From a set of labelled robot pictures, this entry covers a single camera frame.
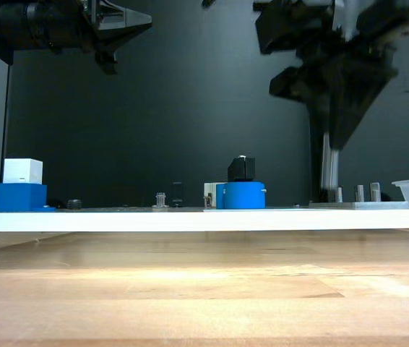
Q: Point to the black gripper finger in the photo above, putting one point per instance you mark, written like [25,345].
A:
[118,38]
[352,101]
[132,20]
[315,152]

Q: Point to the silver 16mm metal cylinder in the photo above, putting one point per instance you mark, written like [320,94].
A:
[331,170]

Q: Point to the thin metal cylinder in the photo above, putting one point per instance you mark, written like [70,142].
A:
[339,194]

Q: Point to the medium metal cylinder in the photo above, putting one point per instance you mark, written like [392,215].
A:
[359,193]

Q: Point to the thick metal cylinder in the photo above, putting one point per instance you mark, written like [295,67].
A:
[375,192]

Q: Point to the grey cylinder holder block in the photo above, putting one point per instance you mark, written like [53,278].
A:
[370,205]

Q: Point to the black silver-topped block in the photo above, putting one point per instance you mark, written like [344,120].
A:
[240,168]

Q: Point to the blue round holder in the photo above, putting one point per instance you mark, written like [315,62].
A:
[242,197]

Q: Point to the white cube block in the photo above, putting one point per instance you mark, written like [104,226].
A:
[22,170]

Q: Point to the black ribbed knob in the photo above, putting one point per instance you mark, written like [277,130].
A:
[75,204]

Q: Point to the blue square holder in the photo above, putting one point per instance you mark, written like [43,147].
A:
[20,197]

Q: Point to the white plastic board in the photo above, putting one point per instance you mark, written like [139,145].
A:
[154,220]

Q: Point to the black metal table frame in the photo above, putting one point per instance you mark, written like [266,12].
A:
[8,144]

